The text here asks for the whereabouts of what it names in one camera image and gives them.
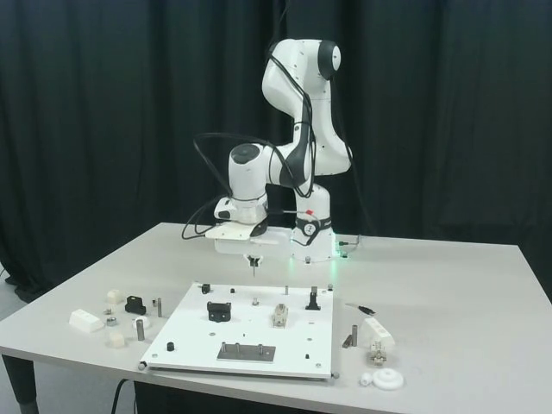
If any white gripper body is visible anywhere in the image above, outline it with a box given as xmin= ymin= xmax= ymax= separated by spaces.
xmin=213 ymin=229 xmax=299 ymax=257

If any white task board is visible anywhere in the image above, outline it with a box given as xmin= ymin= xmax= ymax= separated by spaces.
xmin=138 ymin=281 xmax=341 ymax=381

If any black USB plug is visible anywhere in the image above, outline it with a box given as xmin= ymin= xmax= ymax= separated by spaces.
xmin=344 ymin=301 xmax=377 ymax=315

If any black D-SUB plug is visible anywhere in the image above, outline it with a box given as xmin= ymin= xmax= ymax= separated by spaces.
xmin=124 ymin=294 xmax=148 ymax=315

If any long white holder with holes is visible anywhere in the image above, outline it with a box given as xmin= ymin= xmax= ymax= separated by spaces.
xmin=363 ymin=317 xmax=396 ymax=347
xmin=69 ymin=307 xmax=106 ymax=335

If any white large gear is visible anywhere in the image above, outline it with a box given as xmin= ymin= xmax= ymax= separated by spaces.
xmin=372 ymin=367 xmax=406 ymax=392

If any black curtain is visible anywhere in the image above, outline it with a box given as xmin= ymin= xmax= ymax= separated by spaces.
xmin=0 ymin=0 xmax=552 ymax=298

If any black table leg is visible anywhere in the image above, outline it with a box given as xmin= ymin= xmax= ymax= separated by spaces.
xmin=0 ymin=353 xmax=36 ymax=414

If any grey metal bracket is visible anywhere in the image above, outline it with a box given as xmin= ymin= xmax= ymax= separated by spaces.
xmin=338 ymin=234 xmax=364 ymax=252

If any black looping arm cable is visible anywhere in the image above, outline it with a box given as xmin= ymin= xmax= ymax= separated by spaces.
xmin=180 ymin=133 xmax=277 ymax=241

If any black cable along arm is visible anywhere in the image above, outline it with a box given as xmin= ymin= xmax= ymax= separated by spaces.
xmin=267 ymin=41 xmax=318 ymax=200

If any black cable under table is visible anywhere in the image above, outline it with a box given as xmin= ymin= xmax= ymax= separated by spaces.
xmin=111 ymin=378 xmax=133 ymax=414

